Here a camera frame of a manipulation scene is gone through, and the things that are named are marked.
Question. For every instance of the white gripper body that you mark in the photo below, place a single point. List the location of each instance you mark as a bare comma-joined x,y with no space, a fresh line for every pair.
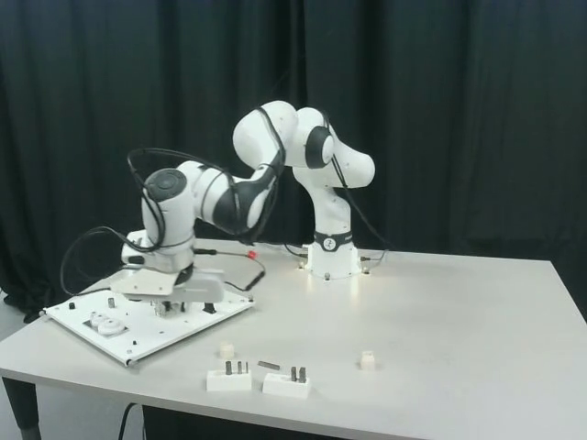
202,291

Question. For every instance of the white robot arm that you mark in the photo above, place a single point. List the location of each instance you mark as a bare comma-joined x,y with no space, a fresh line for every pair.
330,220

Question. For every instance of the black waterproof plug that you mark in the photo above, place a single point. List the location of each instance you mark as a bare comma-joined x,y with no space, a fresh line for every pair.
209,309

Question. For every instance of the white task board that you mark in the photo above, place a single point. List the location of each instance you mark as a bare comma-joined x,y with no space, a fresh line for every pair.
183,327

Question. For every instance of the small white holder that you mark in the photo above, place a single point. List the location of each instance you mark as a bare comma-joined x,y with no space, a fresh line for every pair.
367,360
227,350

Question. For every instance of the white peg holder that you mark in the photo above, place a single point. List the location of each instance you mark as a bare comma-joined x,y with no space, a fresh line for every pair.
286,387
229,381

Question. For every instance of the white large gear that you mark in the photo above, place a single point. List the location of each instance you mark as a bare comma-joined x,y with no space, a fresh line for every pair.
110,328

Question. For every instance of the white medium gear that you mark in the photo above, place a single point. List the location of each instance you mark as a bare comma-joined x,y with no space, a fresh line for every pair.
97,319

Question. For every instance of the black table leg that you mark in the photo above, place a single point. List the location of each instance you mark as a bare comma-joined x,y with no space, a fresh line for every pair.
20,408

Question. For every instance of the black curtain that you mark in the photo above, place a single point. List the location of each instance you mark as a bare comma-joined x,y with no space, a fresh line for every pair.
458,114

